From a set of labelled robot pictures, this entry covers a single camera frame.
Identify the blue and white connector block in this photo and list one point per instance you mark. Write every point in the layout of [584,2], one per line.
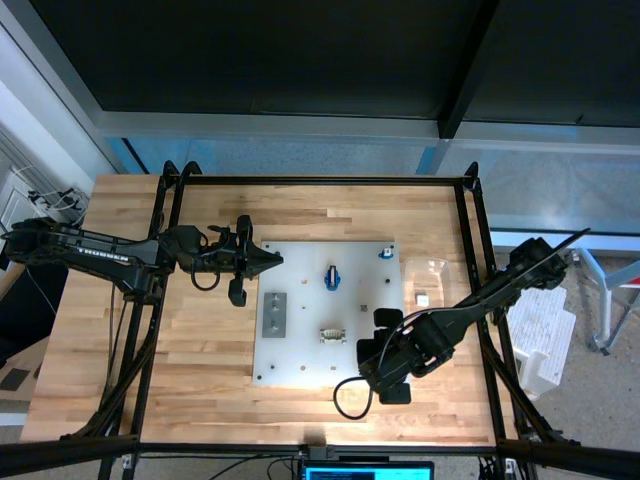
[385,253]

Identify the white task board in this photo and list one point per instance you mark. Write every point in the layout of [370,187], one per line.
[310,350]

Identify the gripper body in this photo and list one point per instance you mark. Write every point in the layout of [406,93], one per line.
[225,257]
[387,322]

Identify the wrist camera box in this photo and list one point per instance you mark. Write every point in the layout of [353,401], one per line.
[369,357]

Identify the small black camera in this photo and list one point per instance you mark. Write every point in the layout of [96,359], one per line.
[318,452]

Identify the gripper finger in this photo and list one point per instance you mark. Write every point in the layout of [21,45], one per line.
[267,256]
[267,265]

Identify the small white part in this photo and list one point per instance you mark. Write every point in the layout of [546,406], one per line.
[422,300]

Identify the black aluminium frame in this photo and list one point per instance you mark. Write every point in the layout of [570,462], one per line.
[320,179]

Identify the blue socket mount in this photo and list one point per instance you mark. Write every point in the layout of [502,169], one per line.
[331,285]

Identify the black vertical post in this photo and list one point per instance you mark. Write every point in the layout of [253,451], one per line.
[465,75]

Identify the laptop screen with blue edge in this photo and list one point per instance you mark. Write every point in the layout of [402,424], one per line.
[365,474]

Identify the brown cardboard box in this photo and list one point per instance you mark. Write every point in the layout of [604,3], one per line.
[37,357]

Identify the beige multi-pin connector housing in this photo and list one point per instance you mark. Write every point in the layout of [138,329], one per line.
[333,336]

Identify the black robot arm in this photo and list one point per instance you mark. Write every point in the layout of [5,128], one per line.
[100,252]
[450,320]

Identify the grey metal plate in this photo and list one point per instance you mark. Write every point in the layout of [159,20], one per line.
[280,317]

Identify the clear plastic tub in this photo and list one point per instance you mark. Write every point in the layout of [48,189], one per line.
[430,280]

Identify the grey metal stand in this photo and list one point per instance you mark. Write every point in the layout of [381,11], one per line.
[606,315]

